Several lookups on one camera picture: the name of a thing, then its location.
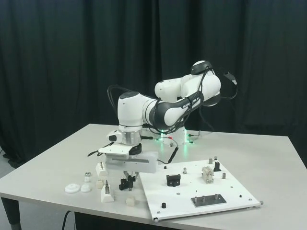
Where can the white low peg holder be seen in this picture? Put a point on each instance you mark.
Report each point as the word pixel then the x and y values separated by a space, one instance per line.
pixel 102 171

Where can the black curtain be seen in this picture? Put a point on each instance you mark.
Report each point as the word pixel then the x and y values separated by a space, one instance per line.
pixel 72 48

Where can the metal bolt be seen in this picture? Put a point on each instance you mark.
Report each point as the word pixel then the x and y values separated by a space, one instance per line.
pixel 87 174

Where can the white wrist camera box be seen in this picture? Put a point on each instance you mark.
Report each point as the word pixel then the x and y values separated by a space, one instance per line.
pixel 114 137

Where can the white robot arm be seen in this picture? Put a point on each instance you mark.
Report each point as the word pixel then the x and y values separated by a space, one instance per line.
pixel 168 112

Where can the white medium gear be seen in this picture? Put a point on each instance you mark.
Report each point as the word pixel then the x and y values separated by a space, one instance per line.
pixel 86 188

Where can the white large gear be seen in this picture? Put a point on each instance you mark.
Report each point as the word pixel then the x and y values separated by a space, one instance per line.
pixel 72 188

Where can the white small gear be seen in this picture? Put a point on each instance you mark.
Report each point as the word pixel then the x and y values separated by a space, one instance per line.
pixel 86 179

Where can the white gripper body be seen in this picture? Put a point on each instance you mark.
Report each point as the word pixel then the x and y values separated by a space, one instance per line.
pixel 144 165

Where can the white tall peg holder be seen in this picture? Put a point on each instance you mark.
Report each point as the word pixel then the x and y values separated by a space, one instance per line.
pixel 107 196

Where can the black D-SUB plug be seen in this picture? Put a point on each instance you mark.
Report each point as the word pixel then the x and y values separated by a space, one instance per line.
pixel 121 186

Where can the white flat mounting plate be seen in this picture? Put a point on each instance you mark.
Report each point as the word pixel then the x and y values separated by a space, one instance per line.
pixel 112 151

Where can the cream cube holder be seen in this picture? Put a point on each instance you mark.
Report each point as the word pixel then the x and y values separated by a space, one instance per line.
pixel 99 184
pixel 130 201

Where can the white task board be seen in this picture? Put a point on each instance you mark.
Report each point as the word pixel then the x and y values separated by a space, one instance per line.
pixel 192 191

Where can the black table leg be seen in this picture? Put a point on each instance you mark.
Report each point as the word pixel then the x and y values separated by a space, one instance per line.
pixel 10 213

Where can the metal square peg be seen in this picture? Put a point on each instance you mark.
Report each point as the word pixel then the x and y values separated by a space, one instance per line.
pixel 107 188

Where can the metal round peg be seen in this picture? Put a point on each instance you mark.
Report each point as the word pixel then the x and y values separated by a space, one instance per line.
pixel 102 165

